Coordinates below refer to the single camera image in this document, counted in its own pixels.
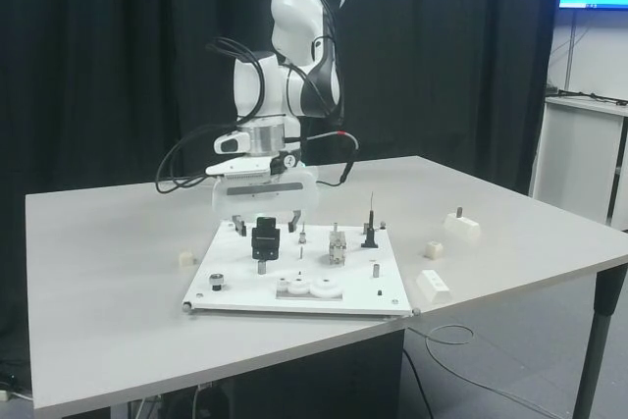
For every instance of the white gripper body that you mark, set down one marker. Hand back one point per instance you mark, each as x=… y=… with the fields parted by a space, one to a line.
x=265 y=204

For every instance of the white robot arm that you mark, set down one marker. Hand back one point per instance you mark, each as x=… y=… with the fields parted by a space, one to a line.
x=289 y=12

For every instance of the metal square peg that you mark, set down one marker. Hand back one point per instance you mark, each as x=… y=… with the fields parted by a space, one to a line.
x=261 y=269
x=459 y=211

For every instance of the metal round peg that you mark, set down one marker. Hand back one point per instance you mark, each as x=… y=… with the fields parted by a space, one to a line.
x=376 y=272

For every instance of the small metal bolt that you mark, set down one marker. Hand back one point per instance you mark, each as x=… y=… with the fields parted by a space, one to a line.
x=303 y=237

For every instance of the black D-SUB plug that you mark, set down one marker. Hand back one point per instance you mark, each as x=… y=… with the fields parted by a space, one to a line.
x=265 y=242

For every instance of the metal plug block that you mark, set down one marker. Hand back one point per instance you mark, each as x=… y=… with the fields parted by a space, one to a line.
x=337 y=252

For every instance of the white task board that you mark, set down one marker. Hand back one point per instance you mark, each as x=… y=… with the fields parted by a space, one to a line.
x=235 y=286

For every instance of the ribbed metal BNC plug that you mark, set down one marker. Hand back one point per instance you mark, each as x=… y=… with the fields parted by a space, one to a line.
x=215 y=281

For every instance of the small white cube holder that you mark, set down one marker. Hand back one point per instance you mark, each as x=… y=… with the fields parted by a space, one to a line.
x=434 y=249
x=185 y=259

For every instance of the white medium gear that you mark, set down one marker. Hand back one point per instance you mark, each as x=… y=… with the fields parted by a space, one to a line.
x=297 y=287

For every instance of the white small gear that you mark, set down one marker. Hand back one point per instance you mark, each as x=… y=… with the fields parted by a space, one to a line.
x=282 y=286

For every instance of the white holder with holes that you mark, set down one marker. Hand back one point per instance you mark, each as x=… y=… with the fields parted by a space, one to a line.
x=433 y=286

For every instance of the white holder with sloped sides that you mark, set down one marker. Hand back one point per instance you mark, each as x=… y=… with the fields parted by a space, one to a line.
x=462 y=230

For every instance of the black curtain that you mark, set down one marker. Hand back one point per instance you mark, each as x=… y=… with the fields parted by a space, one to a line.
x=98 y=61

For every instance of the white cabinet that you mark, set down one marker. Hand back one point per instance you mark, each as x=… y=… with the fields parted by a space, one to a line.
x=579 y=159

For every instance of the dark grey table leg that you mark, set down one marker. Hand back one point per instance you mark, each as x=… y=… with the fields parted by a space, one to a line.
x=596 y=340

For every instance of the black post with thin rod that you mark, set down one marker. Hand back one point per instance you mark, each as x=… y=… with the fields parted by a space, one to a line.
x=369 y=236

